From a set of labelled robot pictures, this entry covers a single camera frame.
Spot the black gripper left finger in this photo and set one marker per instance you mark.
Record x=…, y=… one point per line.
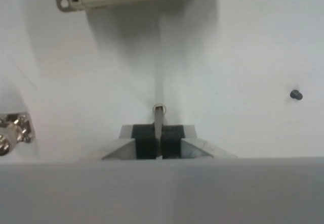
x=144, y=143

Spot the small black screw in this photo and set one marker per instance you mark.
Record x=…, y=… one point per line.
x=296, y=95

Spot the metal BNC plug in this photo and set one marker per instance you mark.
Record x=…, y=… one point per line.
x=6, y=140

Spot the thin metal square peg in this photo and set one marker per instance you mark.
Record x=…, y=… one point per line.
x=158, y=125

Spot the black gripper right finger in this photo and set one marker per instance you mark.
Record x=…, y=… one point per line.
x=174, y=143

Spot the white task board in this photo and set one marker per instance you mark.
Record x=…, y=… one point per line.
x=227, y=57

